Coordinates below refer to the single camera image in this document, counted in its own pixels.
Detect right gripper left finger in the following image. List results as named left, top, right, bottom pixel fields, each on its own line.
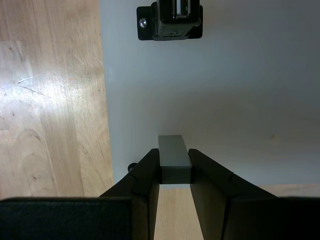
left=0, top=148, right=161, bottom=240

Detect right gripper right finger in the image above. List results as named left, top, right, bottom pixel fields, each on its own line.
left=188, top=149, right=320, bottom=240

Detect grey metal bar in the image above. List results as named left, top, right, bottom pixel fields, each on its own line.
left=157, top=134, right=194, bottom=185

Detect black threaded foot screw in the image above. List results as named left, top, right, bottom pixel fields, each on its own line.
left=126, top=161, right=138, bottom=174

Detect white task board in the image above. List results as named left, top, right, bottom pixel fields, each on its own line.
left=98, top=0, right=320, bottom=200

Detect black socket housing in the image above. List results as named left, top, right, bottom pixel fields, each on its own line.
left=136, top=0, right=204, bottom=42

